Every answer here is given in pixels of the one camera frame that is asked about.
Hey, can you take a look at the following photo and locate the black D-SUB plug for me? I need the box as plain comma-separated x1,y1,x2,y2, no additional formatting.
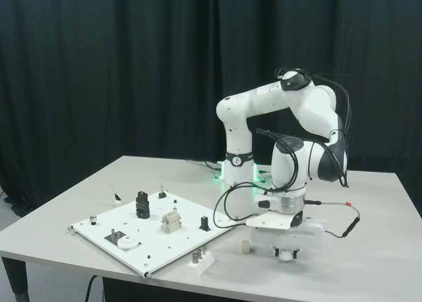
134,191,151,220

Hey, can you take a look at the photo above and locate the dark table leg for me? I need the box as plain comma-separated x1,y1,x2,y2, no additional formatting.
5,258,28,302

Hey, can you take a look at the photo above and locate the flat white mounting plate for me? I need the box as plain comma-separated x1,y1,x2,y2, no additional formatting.
246,214,295,231

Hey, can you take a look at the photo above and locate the silver wrist ring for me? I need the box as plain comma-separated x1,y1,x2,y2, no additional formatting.
278,196,305,214

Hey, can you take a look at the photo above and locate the white task board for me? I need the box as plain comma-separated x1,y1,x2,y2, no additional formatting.
67,190,247,279

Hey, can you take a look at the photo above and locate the thin black rod on wire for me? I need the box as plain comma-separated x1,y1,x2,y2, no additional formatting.
306,199,362,239

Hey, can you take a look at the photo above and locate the black curtain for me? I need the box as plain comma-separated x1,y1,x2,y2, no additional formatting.
0,0,422,204

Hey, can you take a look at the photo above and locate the black camera cable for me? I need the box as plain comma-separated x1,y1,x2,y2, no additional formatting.
213,127,299,229

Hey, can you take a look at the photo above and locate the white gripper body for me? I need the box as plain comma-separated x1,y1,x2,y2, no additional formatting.
249,220,328,252

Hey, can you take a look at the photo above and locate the white large gear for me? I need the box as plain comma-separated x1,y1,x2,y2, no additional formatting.
118,236,140,252

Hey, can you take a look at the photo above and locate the black base cable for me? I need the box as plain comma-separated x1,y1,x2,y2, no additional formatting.
186,159,225,171

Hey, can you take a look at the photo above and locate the black floor cable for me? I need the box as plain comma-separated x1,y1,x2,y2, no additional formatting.
84,274,100,302

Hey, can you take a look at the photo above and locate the black cabinet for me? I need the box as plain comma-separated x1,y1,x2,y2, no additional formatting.
102,277,212,302

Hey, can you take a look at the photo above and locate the white round peg holder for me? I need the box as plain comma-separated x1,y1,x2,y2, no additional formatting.
185,255,217,276

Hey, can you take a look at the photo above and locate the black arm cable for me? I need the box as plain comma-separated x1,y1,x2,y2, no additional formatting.
275,67,350,187

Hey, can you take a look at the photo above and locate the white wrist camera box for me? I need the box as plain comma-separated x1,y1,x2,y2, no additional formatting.
255,197,282,211

